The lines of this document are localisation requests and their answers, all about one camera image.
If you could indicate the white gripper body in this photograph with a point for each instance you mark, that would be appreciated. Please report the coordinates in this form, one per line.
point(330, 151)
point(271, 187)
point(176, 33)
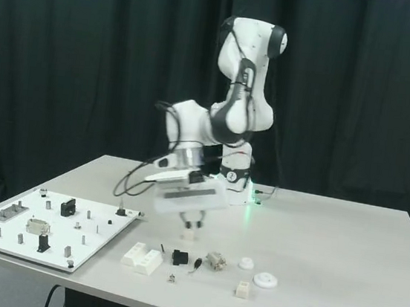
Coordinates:
point(191, 207)

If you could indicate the white small gear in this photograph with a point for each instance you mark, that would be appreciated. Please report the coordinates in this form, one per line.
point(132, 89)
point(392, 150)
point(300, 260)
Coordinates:
point(188, 234)

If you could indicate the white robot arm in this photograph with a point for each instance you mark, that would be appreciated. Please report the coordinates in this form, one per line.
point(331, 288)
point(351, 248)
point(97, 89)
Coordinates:
point(247, 54)

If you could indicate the white medium gear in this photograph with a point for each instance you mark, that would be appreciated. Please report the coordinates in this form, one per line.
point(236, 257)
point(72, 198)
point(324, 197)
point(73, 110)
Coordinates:
point(245, 263)

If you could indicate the white large gear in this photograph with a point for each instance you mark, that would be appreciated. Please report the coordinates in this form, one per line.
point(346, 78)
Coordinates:
point(264, 280)

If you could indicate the black D-SUB plug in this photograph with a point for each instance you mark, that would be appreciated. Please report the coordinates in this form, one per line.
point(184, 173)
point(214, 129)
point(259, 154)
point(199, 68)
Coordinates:
point(179, 257)

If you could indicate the thin black pin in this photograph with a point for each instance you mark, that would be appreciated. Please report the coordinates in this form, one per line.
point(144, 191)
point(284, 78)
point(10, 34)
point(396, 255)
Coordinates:
point(162, 248)

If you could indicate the flat white wrist plate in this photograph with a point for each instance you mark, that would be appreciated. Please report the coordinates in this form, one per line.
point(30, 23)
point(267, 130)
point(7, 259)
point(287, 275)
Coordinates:
point(168, 176)

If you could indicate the black USB plug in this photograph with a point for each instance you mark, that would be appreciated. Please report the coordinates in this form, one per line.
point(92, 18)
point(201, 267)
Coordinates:
point(198, 263)

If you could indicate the beige waterproof plug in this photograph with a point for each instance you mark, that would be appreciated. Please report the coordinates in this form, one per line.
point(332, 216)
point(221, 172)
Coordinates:
point(216, 261)

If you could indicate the white holder with holes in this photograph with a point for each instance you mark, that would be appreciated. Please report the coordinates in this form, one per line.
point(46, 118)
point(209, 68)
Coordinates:
point(148, 263)
point(132, 255)

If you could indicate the small white holder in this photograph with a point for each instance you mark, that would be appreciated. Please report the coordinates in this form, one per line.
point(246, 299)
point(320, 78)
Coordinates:
point(243, 290)

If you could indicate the white task board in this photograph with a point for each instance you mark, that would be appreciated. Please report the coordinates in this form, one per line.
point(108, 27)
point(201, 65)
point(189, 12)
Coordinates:
point(4, 233)

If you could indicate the black curtain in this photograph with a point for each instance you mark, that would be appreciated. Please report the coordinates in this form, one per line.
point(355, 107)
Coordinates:
point(90, 53)

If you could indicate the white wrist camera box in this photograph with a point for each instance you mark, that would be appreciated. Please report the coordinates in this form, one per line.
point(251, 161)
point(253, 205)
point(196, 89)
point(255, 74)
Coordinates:
point(164, 162)

